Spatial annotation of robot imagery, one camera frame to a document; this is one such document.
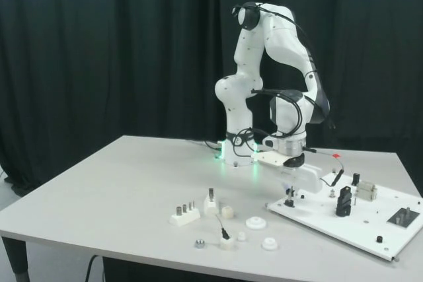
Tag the small white plug holder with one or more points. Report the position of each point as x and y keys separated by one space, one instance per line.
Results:
x=227 y=244

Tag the white task board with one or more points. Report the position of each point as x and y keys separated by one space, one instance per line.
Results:
x=330 y=226

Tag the medium metal round peg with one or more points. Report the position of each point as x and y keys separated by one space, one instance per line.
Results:
x=185 y=208

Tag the white large gear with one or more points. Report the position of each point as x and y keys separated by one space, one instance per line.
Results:
x=255 y=223

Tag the small metal round peg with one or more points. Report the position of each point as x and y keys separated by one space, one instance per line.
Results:
x=190 y=207

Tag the metal BNC plug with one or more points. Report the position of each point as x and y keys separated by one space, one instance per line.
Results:
x=332 y=193

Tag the black curtain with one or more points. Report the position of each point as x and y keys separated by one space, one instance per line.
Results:
x=99 y=47

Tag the metal bolt nut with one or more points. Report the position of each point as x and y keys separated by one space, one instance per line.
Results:
x=199 y=243

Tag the metal square peg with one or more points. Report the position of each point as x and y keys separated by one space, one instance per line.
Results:
x=211 y=194

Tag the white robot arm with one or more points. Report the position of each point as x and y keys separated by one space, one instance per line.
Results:
x=238 y=113

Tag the white small gear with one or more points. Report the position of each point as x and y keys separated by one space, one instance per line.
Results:
x=241 y=235

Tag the long white peg holder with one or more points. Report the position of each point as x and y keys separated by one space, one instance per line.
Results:
x=185 y=219

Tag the small white Ethernet holder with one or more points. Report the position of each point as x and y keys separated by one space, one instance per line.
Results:
x=227 y=212

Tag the white single peg holder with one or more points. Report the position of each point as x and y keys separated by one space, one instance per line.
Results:
x=210 y=206

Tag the black waterproof plug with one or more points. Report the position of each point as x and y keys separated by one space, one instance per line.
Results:
x=356 y=179

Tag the white medium gear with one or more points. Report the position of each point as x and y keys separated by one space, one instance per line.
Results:
x=269 y=244

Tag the thin black rod red tag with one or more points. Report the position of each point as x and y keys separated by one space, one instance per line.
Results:
x=337 y=176

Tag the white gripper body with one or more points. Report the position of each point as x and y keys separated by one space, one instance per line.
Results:
x=305 y=179

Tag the large metal round peg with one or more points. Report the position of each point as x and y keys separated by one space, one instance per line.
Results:
x=178 y=211

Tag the black table leg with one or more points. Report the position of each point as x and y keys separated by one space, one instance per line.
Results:
x=15 y=255

